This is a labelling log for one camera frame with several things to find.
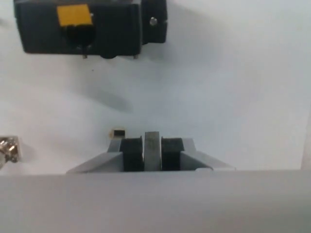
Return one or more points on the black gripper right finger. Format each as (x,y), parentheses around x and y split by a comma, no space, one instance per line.
(172,155)

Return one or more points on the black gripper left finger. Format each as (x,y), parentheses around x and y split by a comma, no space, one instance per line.
(132,155)

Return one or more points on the metal square peg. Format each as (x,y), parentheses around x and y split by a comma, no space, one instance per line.
(152,150)

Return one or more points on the white task board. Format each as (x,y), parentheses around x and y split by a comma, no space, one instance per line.
(218,85)

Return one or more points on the black D-SUB plug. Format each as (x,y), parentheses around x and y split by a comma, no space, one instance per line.
(116,31)

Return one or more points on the metal BNC plug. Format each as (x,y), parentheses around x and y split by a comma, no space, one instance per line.
(3,159)

